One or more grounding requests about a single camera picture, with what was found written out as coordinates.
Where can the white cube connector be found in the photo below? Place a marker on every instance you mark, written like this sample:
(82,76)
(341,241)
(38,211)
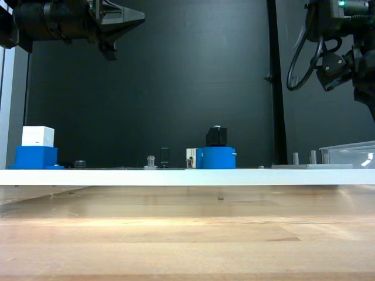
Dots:
(36,136)

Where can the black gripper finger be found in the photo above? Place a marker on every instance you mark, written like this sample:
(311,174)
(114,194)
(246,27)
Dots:
(117,30)
(366,98)
(129,16)

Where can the small steel pin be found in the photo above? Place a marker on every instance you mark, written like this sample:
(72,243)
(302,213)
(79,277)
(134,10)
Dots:
(313,156)
(296,158)

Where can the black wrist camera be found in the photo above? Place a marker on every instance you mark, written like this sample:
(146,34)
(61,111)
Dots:
(334,73)

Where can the black plug with silver top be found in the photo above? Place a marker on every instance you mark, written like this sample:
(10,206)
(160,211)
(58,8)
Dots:
(216,136)

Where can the grey metal pin block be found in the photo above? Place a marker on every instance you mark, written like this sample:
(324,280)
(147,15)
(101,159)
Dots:
(310,166)

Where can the blue round mount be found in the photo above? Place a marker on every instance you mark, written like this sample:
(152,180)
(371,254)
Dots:
(218,158)

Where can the white taskboard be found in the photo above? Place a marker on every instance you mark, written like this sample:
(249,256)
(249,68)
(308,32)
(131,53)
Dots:
(187,177)

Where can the black vertical post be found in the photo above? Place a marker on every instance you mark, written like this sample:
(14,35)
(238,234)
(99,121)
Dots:
(276,87)

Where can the small black socket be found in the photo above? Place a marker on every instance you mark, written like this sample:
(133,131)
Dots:
(165,155)

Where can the clear plastic tub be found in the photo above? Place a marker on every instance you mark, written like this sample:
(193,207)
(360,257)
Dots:
(345,152)

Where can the blue square holder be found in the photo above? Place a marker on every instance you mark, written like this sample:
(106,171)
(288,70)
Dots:
(32,158)

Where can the small metal fitting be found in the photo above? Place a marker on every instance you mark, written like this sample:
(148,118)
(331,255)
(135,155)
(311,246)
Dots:
(150,162)

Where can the black knurled screw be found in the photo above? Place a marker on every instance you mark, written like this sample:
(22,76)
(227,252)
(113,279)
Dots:
(81,164)

